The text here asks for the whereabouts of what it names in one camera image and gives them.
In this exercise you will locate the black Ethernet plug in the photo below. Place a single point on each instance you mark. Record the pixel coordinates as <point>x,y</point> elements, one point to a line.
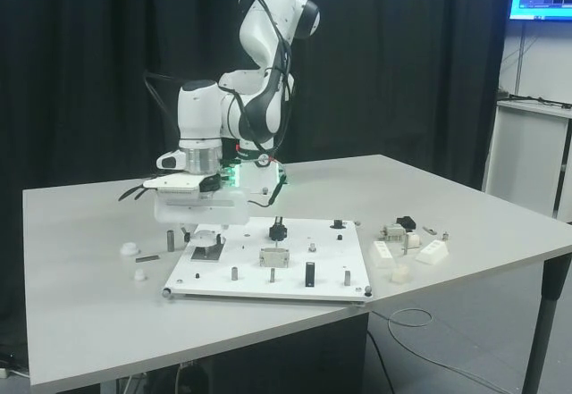
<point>405,222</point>

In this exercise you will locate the thin metal peg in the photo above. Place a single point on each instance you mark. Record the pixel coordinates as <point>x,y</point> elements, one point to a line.
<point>405,246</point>

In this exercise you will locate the metal BNC plug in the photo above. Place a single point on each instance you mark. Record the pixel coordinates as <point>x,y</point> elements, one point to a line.
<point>312,247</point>

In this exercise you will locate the white large gear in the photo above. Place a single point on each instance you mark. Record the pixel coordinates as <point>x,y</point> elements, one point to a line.
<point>205,238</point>

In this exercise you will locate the black table leg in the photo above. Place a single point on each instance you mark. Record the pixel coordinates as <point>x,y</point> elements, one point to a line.
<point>545,322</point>

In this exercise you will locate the white small gear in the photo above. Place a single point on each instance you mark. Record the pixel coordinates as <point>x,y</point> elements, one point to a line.
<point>140,275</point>

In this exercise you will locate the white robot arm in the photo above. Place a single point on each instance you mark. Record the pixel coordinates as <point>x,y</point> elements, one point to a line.
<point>268,41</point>

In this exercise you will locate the white task board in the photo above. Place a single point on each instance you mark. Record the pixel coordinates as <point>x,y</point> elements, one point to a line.
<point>268,287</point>

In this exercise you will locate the white medium gear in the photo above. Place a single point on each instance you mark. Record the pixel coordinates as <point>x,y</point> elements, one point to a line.
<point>129,249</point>

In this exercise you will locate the white cabinet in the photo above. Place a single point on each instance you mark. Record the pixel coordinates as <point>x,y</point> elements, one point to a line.
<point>527,161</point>

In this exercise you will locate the flat metal square peg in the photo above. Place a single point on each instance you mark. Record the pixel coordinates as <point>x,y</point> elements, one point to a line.
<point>148,258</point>

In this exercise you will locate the thin metal bar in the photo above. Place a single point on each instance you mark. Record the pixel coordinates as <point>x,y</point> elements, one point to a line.
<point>429,231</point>

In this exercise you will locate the metal round peg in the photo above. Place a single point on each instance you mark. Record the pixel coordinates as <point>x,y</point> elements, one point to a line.
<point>170,241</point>

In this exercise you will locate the metal D-SUB plug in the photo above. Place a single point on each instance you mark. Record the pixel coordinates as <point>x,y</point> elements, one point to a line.
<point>391,234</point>

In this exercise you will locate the small white block holder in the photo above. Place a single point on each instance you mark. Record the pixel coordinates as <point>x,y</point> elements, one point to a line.
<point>413,240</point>

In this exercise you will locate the thin black rod red tag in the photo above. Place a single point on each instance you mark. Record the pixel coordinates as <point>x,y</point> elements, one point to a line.
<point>273,193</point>

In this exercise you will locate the black waterproof plug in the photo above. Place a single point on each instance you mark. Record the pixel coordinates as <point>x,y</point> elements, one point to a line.
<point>277,231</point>

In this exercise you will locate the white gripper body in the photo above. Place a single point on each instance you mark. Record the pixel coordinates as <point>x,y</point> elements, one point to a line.
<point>201,208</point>

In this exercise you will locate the black curtain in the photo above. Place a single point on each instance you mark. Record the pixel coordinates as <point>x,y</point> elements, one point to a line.
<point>89,77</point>

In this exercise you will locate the white slanted holder with holes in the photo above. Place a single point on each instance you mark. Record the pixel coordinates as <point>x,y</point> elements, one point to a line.
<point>432,253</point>
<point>382,254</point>

